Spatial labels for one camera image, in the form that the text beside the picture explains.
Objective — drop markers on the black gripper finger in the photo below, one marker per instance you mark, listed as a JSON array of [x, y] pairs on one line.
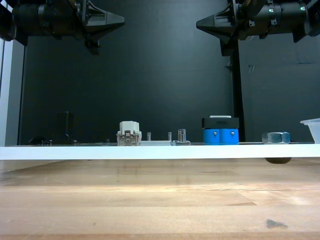
[[220, 20], [100, 31], [105, 18], [223, 32]]

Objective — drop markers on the silver M12 hex nut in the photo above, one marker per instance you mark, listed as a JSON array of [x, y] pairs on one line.
[[275, 138]]

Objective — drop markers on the blue clamp with black block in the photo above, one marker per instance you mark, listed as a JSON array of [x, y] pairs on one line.
[[220, 136]]

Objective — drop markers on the beige connector housing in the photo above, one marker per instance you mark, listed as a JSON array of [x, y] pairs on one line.
[[128, 135]]

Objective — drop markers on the small silver connector socket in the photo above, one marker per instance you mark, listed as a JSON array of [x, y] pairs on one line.
[[182, 136]]

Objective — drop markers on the clear plastic tub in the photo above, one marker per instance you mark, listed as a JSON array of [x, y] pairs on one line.
[[315, 132]]

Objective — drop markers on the white mounting board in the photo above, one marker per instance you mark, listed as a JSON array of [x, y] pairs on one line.
[[160, 152]]

